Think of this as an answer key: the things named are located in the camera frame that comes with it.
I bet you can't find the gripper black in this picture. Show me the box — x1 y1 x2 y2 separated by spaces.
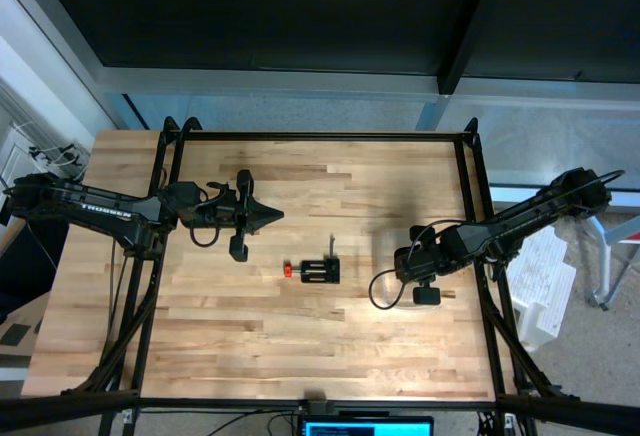
394 224 444 307
214 169 285 263

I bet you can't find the clear plastic tub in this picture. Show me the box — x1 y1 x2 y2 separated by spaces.
372 229 444 313

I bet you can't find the black vise with orange knob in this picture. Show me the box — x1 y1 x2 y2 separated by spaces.
283 254 342 286

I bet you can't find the white stepped foam block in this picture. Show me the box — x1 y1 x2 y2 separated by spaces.
504 228 579 353

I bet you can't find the laptop with blue screen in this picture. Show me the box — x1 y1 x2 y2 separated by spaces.
298 415 435 436

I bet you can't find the grey metal stand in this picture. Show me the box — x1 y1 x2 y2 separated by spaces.
579 215 640 313

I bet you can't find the brown cardboard box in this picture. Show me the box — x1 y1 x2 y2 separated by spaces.
0 290 51 357

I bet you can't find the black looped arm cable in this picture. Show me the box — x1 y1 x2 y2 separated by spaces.
368 239 417 310
188 183 224 249

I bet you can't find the black aluminium table frame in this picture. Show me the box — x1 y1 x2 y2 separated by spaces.
0 115 640 436

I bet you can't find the black table-level camera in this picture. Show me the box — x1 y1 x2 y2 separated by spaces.
299 389 335 415

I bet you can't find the black upright post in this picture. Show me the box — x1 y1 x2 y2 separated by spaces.
437 0 501 96

